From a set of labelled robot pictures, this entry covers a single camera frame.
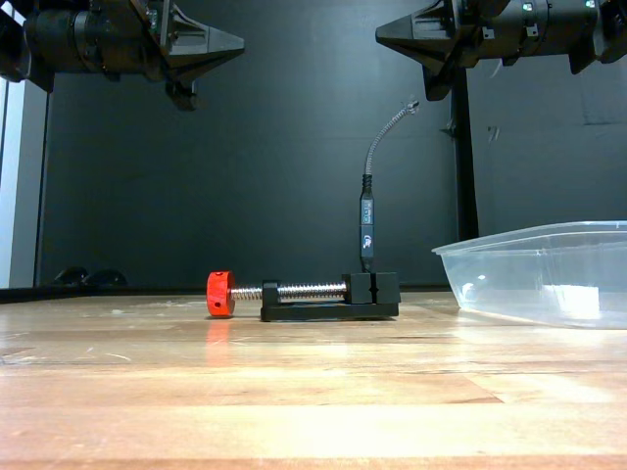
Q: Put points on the black USB-C socket adapter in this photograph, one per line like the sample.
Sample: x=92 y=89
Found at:
x=367 y=242

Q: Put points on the black wall post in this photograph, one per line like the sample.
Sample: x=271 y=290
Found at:
x=465 y=171

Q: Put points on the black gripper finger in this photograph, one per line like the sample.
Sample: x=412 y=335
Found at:
x=426 y=34
x=196 y=46

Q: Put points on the clear plastic tub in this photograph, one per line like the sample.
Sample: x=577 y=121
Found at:
x=490 y=284

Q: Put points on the black vise with orange knob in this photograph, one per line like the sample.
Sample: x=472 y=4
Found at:
x=372 y=294

